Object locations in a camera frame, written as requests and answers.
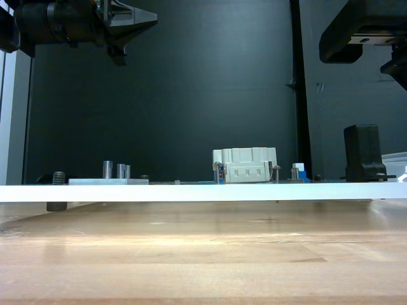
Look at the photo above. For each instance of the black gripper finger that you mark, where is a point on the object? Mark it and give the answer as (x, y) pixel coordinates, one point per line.
(127, 31)
(140, 16)
(399, 70)

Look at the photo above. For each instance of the black wall post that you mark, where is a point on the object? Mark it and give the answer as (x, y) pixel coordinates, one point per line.
(302, 111)

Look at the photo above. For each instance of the tall silver metal bar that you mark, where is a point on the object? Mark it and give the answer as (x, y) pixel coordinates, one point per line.
(107, 170)

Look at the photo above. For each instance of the black threaded set screw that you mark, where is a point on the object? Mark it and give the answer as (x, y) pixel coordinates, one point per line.
(58, 178)

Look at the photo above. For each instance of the clear plastic tub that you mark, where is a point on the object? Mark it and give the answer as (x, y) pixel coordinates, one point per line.
(397, 162)

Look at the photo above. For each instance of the white and blue connector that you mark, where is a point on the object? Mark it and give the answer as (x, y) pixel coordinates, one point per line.
(300, 173)

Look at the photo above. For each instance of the grey aluminium base plate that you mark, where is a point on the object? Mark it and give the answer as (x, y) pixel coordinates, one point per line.
(108, 181)

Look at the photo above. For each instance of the white task board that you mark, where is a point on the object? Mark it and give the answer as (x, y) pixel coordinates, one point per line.
(203, 192)

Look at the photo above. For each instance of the short silver metal bar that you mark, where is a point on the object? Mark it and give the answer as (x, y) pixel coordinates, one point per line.
(121, 171)

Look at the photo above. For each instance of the beige connector housing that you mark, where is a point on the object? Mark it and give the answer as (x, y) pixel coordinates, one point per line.
(245, 165)

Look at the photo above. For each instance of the thin silver metal bar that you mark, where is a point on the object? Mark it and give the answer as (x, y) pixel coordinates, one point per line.
(128, 172)

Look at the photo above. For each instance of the silver machine screw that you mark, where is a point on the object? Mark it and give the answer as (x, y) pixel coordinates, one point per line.
(276, 173)

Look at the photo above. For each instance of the grey aluminium frame profile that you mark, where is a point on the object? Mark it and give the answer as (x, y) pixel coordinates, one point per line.
(16, 127)

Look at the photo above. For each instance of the black rubber foot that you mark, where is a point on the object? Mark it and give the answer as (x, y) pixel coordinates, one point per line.
(56, 206)

